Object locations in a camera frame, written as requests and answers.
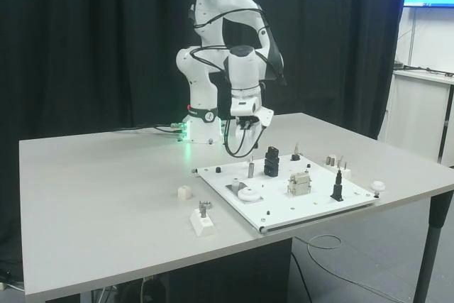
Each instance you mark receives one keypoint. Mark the white large gear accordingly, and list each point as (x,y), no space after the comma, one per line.
(247,197)

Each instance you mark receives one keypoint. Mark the black D-SUB plug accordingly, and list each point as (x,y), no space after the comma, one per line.
(271,164)

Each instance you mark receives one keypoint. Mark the black upright plug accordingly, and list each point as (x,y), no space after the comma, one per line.
(337,189)

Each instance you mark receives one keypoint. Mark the white task board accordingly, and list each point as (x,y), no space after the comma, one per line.
(283,207)

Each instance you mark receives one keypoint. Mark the metal BNC plug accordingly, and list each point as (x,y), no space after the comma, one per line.
(205,208)

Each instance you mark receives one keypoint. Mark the flat white mounting plate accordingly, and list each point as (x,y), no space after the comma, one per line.
(266,116)

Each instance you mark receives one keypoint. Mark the thin metal round peg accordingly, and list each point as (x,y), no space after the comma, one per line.
(340,162)

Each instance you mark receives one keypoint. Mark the grey metal base plate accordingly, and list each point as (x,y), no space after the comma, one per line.
(232,189)

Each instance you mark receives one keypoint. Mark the white thin-peg holder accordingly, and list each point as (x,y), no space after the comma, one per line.
(344,174)

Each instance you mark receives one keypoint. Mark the dark grey table leg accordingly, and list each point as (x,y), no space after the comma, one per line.
(435,246)

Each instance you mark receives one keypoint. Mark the white medium gear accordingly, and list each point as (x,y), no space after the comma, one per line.
(378,187)

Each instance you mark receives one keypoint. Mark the white small gear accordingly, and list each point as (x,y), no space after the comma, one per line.
(236,181)

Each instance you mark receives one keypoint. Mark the white slanted plug holder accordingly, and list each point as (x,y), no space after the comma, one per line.
(203,226)

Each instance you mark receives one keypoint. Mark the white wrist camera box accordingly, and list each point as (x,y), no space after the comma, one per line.
(244,106)

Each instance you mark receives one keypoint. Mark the black curtain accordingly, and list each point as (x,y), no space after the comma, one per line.
(88,51)

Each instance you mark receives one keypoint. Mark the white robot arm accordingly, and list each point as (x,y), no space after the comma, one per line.
(244,72)

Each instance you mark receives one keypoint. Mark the white square peg holder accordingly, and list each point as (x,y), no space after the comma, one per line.
(184,193)

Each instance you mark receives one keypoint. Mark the beige metal connector block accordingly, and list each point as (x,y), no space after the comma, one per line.
(299,184)

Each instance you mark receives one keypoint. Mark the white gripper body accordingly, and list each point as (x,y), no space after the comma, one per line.
(248,138)

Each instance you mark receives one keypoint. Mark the metal square peg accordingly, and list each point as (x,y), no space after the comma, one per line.
(334,161)
(328,161)

